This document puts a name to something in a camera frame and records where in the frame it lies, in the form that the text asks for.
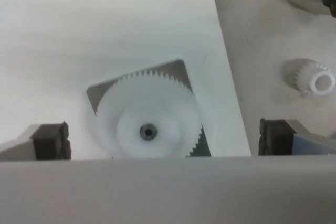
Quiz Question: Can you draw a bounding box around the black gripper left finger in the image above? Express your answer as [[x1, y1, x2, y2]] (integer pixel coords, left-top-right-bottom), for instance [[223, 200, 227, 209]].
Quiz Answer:
[[0, 121, 72, 162]]

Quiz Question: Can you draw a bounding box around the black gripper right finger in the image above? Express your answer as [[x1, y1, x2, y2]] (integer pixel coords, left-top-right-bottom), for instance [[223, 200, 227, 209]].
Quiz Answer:
[[258, 118, 336, 157]]

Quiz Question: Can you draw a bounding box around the white small gear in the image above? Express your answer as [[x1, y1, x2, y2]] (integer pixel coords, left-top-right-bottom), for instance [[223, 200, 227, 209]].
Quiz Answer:
[[281, 58, 336, 98]]

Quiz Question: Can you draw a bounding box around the white large gear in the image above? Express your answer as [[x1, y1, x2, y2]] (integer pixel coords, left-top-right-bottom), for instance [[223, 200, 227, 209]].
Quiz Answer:
[[94, 68, 204, 159]]

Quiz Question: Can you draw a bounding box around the white task board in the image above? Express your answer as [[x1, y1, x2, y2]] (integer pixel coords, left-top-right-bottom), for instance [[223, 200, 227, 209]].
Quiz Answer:
[[0, 0, 253, 162]]

